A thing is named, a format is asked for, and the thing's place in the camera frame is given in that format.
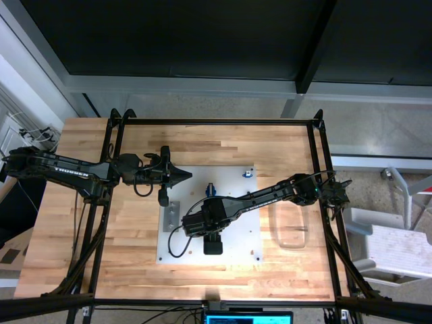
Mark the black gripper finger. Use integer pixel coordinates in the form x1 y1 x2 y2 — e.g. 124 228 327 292
169 175 193 188
169 164 193 177

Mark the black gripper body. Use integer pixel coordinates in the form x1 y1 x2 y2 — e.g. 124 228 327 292
148 145 171 207
202 235 224 256

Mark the white mounting board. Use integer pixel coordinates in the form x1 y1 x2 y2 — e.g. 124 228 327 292
155 165 264 266

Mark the grey metal plate with posts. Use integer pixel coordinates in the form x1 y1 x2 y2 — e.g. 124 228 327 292
162 200 181 234

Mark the laptop screen with blue edge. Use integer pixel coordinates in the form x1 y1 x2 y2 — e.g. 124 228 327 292
201 310 294 324

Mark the clear plastic tub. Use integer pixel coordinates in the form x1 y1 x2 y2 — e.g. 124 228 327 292
269 197 311 251

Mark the cardboard box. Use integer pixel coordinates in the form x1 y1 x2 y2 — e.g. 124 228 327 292
0 227 34 271

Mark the white step stool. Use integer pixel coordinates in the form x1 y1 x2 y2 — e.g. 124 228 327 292
344 205 432 288

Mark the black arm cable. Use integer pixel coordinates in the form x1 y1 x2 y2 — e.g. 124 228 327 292
133 152 161 197
167 196 207 259

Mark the black table-level camera mount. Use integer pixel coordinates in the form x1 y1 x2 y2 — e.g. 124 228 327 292
202 292 227 310

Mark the black metal frame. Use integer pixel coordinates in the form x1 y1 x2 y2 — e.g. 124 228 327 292
0 107 432 324

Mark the white cable bundle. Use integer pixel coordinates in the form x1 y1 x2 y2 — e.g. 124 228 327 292
13 113 60 151

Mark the grey metal chair frame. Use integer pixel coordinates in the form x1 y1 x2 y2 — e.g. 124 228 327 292
381 166 432 230

